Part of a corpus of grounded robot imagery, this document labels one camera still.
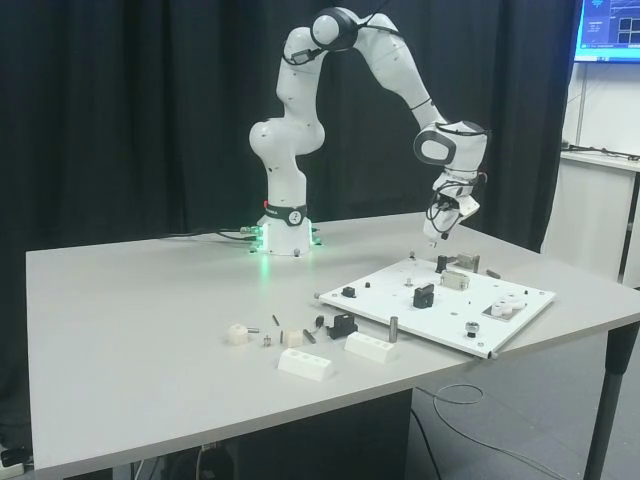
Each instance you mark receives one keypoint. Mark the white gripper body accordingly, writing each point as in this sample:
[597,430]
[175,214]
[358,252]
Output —
[440,220]

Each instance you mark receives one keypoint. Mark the white power strip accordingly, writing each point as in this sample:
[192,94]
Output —
[12,457]

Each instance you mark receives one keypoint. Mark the black table leg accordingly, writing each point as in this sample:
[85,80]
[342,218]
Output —
[605,410]

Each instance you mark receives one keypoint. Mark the tall metal round peg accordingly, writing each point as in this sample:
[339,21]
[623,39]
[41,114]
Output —
[393,327]

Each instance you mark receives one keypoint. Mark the metal BNC plug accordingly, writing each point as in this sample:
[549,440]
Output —
[267,341]

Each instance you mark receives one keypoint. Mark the grey metal peg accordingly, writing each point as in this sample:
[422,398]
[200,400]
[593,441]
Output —
[311,336]

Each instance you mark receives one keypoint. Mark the black curtain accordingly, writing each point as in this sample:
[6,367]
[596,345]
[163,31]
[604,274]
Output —
[125,125]

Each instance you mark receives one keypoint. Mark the black metal bolt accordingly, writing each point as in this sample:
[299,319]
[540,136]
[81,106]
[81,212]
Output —
[471,328]

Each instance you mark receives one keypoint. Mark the white small gear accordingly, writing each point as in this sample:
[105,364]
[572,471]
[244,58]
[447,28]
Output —
[521,303]

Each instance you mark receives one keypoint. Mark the white task board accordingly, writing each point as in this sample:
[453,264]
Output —
[380,305]

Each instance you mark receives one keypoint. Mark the black D-SUB plug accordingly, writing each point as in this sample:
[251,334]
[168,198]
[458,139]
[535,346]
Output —
[341,326]

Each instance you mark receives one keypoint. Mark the blue screen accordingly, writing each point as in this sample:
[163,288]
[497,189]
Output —
[607,30]

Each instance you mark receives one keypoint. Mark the white cabinet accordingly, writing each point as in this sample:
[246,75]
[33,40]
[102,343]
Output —
[590,210]

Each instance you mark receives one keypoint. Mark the white large gear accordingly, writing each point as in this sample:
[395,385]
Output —
[498,310]

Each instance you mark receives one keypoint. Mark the white holder with holes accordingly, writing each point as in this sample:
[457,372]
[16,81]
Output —
[306,366]
[371,347]

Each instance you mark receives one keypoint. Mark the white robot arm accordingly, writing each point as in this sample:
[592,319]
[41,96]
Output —
[285,125]

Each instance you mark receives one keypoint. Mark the flat white mounting plate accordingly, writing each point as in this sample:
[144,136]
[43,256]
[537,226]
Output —
[469,206]

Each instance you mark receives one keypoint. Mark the white medium gear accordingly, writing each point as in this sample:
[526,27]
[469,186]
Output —
[510,301]

